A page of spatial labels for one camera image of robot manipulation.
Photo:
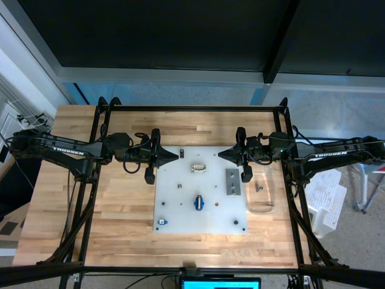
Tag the beige connector housing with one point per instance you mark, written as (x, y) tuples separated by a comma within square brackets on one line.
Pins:
[(199, 168)]

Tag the blue laptop screen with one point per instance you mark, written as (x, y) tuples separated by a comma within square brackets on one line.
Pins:
[(219, 284)]

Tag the black metal frame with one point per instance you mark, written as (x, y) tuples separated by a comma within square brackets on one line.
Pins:
[(192, 107)]

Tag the steel cylinder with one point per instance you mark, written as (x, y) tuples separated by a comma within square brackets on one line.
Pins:
[(258, 188)]

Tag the clear plastic tub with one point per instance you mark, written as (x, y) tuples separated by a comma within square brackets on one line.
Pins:
[(264, 198)]

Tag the black table-level camera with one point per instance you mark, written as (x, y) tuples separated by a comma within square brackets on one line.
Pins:
[(190, 268)]

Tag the grey metal stand legs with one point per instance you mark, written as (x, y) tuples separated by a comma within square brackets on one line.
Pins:
[(364, 186)]

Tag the brown cardboard box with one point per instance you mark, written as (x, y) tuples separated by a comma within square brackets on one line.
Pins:
[(18, 216)]

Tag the blue mount with black clamp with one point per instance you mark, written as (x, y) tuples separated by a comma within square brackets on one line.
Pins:
[(198, 203)]

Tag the white plastic step stool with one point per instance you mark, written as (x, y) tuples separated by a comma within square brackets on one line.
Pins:
[(326, 198)]

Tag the white task board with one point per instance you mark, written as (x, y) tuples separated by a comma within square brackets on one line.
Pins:
[(186, 219)]

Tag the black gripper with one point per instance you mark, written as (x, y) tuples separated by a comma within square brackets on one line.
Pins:
[(244, 153), (153, 156)]

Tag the blue mount with white cube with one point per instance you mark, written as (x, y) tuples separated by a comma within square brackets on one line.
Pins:
[(161, 222)]

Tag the grey metal slotted block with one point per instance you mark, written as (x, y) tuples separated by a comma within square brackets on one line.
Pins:
[(230, 180)]

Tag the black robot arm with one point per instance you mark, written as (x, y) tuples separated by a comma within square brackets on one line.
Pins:
[(328, 155), (75, 152)]

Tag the small black socket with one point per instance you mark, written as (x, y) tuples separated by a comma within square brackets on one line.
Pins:
[(181, 153)]

